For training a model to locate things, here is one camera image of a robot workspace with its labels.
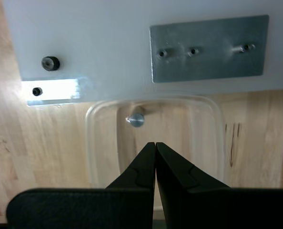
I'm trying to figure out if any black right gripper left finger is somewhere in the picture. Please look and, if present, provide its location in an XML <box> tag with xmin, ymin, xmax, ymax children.
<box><xmin>6</xmin><ymin>142</ymin><xmax>156</xmax><ymax>229</ymax></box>

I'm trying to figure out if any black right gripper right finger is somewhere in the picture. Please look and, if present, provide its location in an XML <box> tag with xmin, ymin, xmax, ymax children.
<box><xmin>155</xmin><ymin>142</ymin><xmax>283</xmax><ymax>229</ymax></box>

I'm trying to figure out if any silver metal cylinder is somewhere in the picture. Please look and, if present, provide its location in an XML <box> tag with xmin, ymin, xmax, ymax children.
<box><xmin>125</xmin><ymin>106</ymin><xmax>155</xmax><ymax>128</ymax></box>

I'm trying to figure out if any white taskboard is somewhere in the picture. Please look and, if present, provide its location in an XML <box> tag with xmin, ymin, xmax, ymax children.
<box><xmin>2</xmin><ymin>0</ymin><xmax>283</xmax><ymax>107</ymax></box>

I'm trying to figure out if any clear plastic tub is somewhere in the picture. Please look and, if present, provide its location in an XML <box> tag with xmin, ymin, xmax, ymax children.
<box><xmin>84</xmin><ymin>94</ymin><xmax>225</xmax><ymax>189</ymax></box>

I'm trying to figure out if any grey metal plate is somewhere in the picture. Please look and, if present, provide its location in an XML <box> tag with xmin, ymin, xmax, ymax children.
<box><xmin>149</xmin><ymin>14</ymin><xmax>270</xmax><ymax>84</ymax></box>

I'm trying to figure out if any black round knob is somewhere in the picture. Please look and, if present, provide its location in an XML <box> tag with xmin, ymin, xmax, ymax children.
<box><xmin>41</xmin><ymin>55</ymin><xmax>61</xmax><ymax>72</ymax></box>

